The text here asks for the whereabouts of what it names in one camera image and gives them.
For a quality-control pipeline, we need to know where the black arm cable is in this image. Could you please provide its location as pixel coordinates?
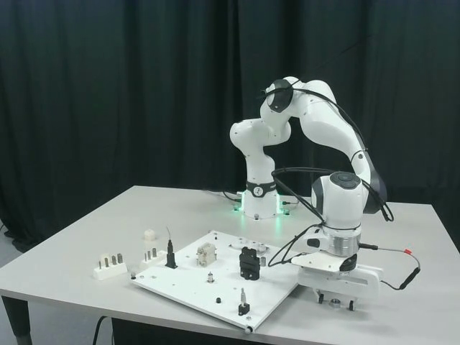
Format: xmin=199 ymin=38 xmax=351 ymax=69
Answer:
xmin=258 ymin=80 xmax=395 ymax=265

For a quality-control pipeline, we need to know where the thin black rod on wire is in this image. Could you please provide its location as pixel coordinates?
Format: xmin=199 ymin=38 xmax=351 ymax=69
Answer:
xmin=358 ymin=244 xmax=422 ymax=290

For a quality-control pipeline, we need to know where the black cable under table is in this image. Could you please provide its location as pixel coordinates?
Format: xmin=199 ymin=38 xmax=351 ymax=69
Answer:
xmin=93 ymin=315 xmax=113 ymax=345

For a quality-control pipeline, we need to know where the flat white mounting plate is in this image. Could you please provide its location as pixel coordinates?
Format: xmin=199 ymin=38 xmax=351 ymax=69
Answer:
xmin=291 ymin=254 xmax=348 ymax=275

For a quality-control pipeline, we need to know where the large white peg holder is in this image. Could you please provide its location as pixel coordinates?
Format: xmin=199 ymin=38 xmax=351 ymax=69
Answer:
xmin=92 ymin=260 xmax=129 ymax=282

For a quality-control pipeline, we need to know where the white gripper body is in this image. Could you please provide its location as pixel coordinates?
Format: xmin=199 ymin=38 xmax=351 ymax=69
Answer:
xmin=298 ymin=264 xmax=382 ymax=298

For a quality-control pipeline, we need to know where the black table leg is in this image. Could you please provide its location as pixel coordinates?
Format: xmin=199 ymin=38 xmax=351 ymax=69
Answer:
xmin=0 ymin=295 xmax=32 ymax=345

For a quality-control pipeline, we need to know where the black Ethernet plug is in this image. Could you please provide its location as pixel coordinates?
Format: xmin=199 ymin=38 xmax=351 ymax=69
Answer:
xmin=164 ymin=226 xmax=179 ymax=269

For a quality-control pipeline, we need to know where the beige rectangular connector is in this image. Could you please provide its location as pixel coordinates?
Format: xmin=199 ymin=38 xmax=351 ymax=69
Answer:
xmin=195 ymin=242 xmax=213 ymax=267

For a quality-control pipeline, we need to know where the metal plug on black base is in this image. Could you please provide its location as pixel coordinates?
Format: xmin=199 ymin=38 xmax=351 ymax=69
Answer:
xmin=237 ymin=287 xmax=251 ymax=318

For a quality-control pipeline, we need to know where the small white peg holder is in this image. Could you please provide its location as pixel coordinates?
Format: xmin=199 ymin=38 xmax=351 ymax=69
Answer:
xmin=139 ymin=255 xmax=167 ymax=269

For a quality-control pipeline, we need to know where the black D-SUB plug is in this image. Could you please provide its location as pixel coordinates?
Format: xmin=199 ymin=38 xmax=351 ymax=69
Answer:
xmin=238 ymin=246 xmax=261 ymax=282

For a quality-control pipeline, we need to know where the white task board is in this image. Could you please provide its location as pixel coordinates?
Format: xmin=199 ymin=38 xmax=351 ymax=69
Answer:
xmin=129 ymin=229 xmax=301 ymax=334

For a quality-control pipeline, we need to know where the black curtain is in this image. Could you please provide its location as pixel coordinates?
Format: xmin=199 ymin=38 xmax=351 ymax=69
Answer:
xmin=0 ymin=0 xmax=460 ymax=249

